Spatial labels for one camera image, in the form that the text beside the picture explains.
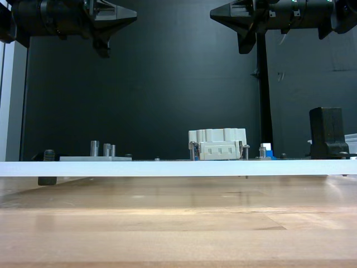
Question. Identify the grey metal plate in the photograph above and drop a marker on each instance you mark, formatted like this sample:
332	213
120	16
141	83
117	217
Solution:
94	158

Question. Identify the beige multi-pin connector housing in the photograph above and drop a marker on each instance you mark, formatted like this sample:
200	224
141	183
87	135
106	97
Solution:
220	139

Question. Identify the black aluminium frame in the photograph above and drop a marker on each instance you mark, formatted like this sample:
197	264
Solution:
263	111

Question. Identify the white task board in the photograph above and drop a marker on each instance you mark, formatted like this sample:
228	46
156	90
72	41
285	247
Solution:
178	169

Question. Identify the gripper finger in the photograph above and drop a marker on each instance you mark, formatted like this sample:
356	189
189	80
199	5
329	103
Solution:
122	12
240	27
223	12
108	27

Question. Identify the small silver socket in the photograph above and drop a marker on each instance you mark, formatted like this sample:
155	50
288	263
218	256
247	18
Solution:
262	152

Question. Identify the silver metal peg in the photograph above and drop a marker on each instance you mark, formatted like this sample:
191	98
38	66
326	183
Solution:
106	150
94	149
113	151

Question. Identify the black USB socket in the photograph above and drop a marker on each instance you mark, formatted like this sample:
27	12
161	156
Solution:
329	131

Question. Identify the blue white small connector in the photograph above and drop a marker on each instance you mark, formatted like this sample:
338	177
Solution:
269	154

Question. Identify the silver mounting screw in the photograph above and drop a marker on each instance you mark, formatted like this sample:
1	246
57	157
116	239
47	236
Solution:
245	152

